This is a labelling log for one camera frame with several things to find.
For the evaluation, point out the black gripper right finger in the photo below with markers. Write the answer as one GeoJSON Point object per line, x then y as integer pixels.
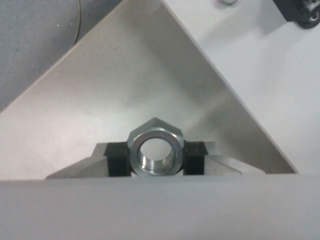
{"type": "Point", "coordinates": [195, 162]}

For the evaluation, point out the black USB plug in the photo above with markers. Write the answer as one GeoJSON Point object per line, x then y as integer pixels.
{"type": "Point", "coordinates": [307, 15]}

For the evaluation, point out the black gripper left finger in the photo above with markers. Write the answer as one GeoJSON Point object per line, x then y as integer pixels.
{"type": "Point", "coordinates": [117, 162]}

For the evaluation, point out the white task board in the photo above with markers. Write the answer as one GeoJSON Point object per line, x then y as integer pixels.
{"type": "Point", "coordinates": [250, 75]}

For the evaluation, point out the metal hex bolt nut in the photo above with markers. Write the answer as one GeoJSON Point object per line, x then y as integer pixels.
{"type": "Point", "coordinates": [155, 130]}

